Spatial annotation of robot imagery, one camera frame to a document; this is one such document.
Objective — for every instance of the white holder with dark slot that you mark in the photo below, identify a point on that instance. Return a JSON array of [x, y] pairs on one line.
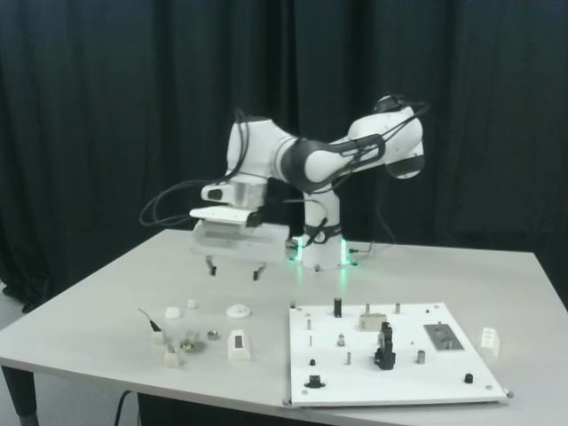
[[239, 348]]

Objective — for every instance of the metal bolt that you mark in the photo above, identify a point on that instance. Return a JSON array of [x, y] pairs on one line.
[[213, 334]]

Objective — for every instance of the small white holder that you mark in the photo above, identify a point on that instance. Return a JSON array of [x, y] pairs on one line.
[[157, 336], [172, 359]]

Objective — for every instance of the metal BNC plug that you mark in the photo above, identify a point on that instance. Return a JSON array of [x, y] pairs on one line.
[[341, 340]]

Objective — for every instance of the metal USB plug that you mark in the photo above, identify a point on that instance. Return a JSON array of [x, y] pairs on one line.
[[170, 345]]

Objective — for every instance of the white task board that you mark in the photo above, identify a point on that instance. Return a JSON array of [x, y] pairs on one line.
[[399, 381]]

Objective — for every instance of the dark table leg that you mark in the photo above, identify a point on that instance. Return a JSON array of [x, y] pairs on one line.
[[18, 395]]

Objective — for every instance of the grey metal peg plate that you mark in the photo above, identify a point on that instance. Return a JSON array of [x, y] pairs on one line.
[[444, 339]]

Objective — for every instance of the white large gear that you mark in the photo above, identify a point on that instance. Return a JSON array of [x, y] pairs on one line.
[[238, 311]]

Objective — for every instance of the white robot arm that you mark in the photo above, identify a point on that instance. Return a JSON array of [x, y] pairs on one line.
[[319, 160]]

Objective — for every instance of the white holder with holes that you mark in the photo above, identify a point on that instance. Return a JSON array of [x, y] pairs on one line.
[[489, 342]]

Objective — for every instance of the black D-SUB plug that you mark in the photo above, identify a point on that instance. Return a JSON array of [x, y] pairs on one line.
[[384, 350]]

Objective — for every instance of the black curtain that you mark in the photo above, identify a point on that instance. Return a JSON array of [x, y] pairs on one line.
[[89, 111]]

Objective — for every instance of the white medium gear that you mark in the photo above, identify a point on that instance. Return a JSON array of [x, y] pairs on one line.
[[173, 312]]

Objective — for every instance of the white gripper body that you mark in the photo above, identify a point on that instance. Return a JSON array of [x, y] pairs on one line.
[[248, 242]]

